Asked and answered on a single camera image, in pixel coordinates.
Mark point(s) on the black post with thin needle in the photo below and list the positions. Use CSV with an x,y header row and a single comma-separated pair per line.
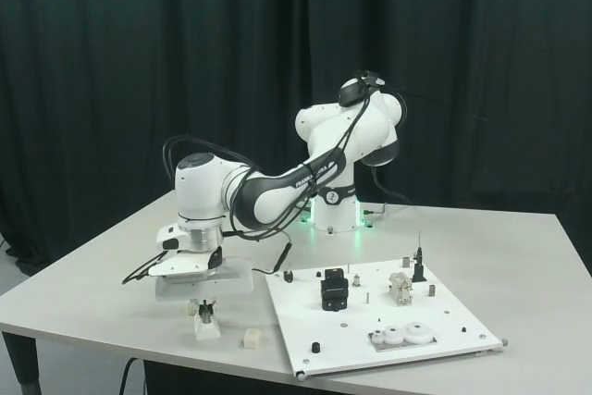
x,y
419,270

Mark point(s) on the black table base panel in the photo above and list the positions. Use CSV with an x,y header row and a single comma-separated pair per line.
x,y
208,381

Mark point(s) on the cream square holder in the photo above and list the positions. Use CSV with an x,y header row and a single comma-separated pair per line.
x,y
250,338

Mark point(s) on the large black knob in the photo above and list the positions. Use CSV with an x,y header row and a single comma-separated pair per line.
x,y
287,276

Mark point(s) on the white round peg holder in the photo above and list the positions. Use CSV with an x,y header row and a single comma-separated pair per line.
x,y
206,332

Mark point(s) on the black curtain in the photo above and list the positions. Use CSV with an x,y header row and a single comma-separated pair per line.
x,y
92,43

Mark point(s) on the white task board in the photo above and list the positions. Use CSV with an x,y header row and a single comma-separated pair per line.
x,y
370,316

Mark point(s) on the white medium gear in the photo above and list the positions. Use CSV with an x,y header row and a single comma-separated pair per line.
x,y
393,335

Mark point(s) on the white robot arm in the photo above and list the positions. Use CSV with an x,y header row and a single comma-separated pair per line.
x,y
319,122

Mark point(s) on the metal square peg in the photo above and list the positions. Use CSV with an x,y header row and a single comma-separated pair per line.
x,y
432,290
405,262

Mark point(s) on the black D-SUB plug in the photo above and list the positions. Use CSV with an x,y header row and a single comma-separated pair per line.
x,y
334,295

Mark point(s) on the white large gear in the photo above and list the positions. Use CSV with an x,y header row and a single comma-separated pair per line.
x,y
416,332

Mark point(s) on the metal BNC plug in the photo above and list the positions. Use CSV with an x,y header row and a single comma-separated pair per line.
x,y
357,280

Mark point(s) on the dark grey table leg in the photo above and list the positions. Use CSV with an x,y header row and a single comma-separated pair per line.
x,y
18,362

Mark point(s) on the white small gear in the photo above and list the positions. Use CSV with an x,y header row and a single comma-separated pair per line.
x,y
378,335

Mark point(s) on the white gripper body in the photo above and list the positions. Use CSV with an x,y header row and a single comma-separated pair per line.
x,y
203,287

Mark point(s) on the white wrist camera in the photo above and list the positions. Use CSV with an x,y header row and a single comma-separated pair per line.
x,y
170,238

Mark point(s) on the flat white mount plate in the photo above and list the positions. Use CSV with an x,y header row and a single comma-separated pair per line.
x,y
185,264

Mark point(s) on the medium black knob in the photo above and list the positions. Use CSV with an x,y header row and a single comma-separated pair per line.
x,y
316,348

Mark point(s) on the large metal round peg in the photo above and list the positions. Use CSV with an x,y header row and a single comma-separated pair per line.
x,y
206,321

